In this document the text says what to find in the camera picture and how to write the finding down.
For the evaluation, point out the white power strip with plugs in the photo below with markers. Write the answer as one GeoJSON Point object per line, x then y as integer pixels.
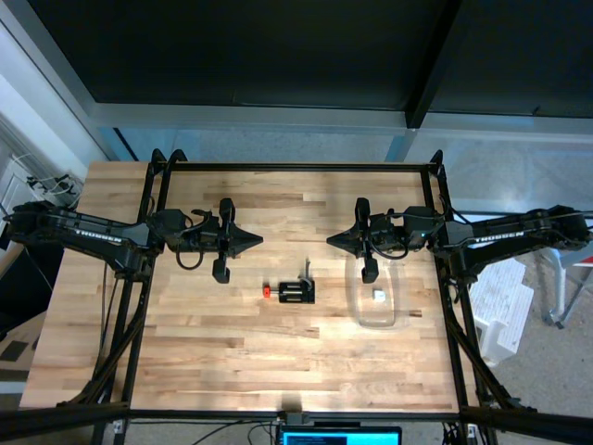
{"type": "Point", "coordinates": [51, 185]}

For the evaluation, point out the black aluminium frame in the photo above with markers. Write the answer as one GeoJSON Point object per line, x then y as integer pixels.
{"type": "Point", "coordinates": [46, 419]}

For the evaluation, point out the black vise with red knob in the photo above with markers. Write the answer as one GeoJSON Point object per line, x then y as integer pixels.
{"type": "Point", "coordinates": [296, 293]}

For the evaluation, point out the black table-level camera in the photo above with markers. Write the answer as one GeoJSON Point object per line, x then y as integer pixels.
{"type": "Point", "coordinates": [296, 418]}

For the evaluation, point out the grey metal stand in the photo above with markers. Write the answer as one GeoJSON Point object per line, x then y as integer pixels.
{"type": "Point", "coordinates": [561, 296]}

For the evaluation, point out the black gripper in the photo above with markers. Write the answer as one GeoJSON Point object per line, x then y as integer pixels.
{"type": "Point", "coordinates": [218, 236]}
{"type": "Point", "coordinates": [384, 234]}

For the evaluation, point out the laptop screen with blue edge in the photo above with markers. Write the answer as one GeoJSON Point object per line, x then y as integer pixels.
{"type": "Point", "coordinates": [340, 438]}

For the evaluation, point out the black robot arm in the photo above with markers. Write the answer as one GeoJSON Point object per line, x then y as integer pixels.
{"type": "Point", "coordinates": [500, 237]}
{"type": "Point", "coordinates": [92, 234]}

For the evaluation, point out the clear plastic tub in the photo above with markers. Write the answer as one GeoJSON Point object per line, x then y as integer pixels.
{"type": "Point", "coordinates": [398, 296]}

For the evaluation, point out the cardboard box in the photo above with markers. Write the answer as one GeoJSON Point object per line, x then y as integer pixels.
{"type": "Point", "coordinates": [28, 329]}

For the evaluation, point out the white stepped foam block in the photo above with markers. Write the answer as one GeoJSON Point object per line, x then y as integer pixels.
{"type": "Point", "coordinates": [502, 315]}

